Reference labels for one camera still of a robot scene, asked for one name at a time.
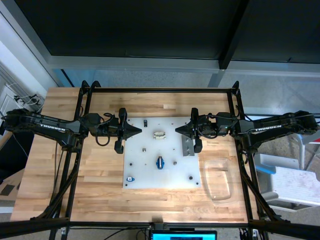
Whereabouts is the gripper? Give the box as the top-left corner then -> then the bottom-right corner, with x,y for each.
109,107 -> 143,154
174,107 -> 217,154

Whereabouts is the grey slotted metal block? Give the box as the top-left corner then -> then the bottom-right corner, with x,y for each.
181,135 -> 196,158

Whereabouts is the large blue connector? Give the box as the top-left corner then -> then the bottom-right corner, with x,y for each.
154,156 -> 166,170

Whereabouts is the white board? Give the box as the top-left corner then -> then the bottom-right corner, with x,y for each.
121,116 -> 202,190

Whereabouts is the clear plastic tub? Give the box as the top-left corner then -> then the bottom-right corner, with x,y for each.
203,157 -> 235,206

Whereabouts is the blue laptop screen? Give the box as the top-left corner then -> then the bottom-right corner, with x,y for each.
149,229 -> 218,240

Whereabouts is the white step stool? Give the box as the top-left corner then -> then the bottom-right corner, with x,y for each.
254,129 -> 320,213

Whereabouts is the cardboard box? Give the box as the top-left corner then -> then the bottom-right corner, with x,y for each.
0,168 -> 26,201

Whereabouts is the black table frame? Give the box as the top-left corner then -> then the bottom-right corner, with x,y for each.
0,80 -> 320,240

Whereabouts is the grey window frame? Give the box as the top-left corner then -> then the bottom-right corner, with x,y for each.
0,0 -> 320,88

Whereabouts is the small black camera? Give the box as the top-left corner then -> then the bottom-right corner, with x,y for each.
149,216 -> 167,231

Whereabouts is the white cable bundle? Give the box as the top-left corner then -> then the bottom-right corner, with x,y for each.
11,92 -> 45,112

